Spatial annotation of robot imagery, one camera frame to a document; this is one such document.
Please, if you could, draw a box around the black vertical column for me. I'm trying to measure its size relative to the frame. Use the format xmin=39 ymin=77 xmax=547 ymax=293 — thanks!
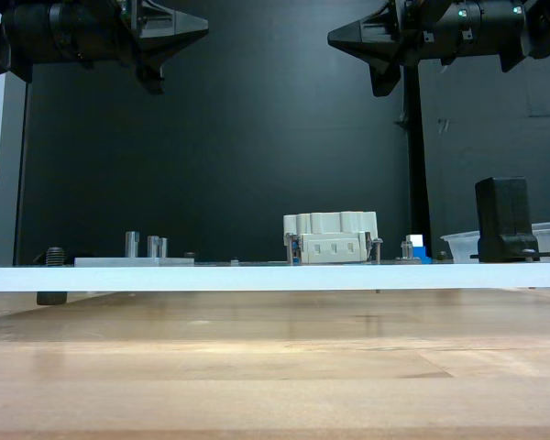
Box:
xmin=393 ymin=63 xmax=435 ymax=260

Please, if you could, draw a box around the beige connector housing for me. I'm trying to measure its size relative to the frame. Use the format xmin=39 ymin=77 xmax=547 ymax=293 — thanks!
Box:
xmin=282 ymin=210 xmax=385 ymax=266

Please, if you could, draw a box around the small blue white socket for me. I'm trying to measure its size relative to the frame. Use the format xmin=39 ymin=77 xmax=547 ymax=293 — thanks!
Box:
xmin=405 ymin=234 xmax=431 ymax=265

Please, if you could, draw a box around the tall black holder block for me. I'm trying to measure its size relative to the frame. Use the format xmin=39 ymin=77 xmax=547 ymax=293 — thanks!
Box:
xmin=468 ymin=176 xmax=550 ymax=264

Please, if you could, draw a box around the clear plastic tub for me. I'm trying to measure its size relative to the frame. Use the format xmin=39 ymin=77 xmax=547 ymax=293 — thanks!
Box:
xmin=440 ymin=221 xmax=550 ymax=265

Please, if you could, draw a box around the white task board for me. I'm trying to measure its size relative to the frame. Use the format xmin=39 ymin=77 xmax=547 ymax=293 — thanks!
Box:
xmin=0 ymin=258 xmax=550 ymax=293

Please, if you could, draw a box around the black rubber foot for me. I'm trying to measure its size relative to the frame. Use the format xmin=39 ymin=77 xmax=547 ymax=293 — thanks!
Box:
xmin=36 ymin=291 xmax=68 ymax=307

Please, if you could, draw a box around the grey metal base plate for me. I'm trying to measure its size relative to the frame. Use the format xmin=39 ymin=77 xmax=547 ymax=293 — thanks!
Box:
xmin=73 ymin=257 xmax=195 ymax=268

